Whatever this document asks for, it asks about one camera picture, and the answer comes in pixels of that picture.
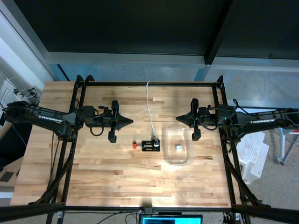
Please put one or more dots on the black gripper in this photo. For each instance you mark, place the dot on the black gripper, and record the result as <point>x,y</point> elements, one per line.
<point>198,119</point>
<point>109,121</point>

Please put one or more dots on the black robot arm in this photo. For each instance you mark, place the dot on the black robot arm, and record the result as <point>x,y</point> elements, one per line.
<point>50,117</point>
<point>261,121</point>

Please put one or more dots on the small white plug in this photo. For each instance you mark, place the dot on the small white plug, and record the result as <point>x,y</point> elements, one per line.
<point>178,147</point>

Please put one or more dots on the white power receptacle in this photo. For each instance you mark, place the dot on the white power receptacle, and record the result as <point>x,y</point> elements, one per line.
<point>154,137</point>

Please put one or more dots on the black vise with red knob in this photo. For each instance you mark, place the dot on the black vise with red knob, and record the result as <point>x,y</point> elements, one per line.
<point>147,145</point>

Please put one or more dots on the clear plastic tub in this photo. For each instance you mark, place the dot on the clear plastic tub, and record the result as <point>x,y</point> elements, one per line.
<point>175,156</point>

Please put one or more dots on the white ribbed foam block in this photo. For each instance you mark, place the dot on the white ribbed foam block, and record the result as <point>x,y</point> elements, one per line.
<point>253,158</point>

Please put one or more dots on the black pillar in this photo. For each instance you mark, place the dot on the black pillar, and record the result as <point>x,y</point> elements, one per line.
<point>217,32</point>

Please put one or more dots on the small black mounted box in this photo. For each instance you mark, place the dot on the small black mounted box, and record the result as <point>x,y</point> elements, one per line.
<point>147,210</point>

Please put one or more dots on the blue-edged laptop screen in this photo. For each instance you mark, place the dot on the blue-edged laptop screen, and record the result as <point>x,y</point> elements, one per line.
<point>170,220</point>

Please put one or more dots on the brown cardboard box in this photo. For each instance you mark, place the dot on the brown cardboard box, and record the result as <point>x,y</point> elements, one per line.
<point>14,166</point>

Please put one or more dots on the black foam square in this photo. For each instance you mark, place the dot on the black foam square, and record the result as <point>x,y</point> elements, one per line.
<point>5,176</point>

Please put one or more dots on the black aluminium frame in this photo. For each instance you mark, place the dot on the black aluminium frame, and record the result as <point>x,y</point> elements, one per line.
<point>116,84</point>

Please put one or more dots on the grey metal chair frame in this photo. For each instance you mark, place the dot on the grey metal chair frame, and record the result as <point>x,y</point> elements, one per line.
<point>283,144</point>

